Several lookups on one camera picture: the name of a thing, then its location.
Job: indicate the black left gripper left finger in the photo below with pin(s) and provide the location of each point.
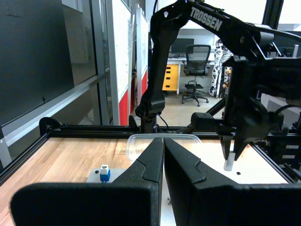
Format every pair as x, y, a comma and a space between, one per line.
94, 204

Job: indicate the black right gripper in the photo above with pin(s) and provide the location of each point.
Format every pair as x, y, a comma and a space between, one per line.
242, 106

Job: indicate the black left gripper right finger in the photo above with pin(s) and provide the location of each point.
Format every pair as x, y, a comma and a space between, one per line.
235, 204

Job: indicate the grey metal bar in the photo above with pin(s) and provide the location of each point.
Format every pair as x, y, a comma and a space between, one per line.
228, 163

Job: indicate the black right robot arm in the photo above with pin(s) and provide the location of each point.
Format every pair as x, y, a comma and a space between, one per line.
162, 58

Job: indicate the blue connector with white plug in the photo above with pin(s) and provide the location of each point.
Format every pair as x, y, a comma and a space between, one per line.
104, 175

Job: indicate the white task board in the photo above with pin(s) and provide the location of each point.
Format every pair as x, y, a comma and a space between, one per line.
258, 177

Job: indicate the clear plastic tub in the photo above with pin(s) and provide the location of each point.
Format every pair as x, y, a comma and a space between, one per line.
134, 148

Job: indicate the white lattice figure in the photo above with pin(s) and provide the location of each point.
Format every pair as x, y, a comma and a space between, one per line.
215, 70

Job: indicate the black office chair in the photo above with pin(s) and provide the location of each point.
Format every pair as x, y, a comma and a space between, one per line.
196, 68

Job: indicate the yellow drawer cabinet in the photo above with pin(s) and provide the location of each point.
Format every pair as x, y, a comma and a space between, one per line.
170, 77

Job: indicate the white desk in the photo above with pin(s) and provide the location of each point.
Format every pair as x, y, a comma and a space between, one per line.
174, 61

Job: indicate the black computer monitor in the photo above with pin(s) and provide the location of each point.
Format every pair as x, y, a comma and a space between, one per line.
182, 46

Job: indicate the white red partition panel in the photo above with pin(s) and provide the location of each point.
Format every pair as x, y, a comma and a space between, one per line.
143, 58
121, 47

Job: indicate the black aluminium frame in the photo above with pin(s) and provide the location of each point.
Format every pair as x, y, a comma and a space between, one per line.
94, 131

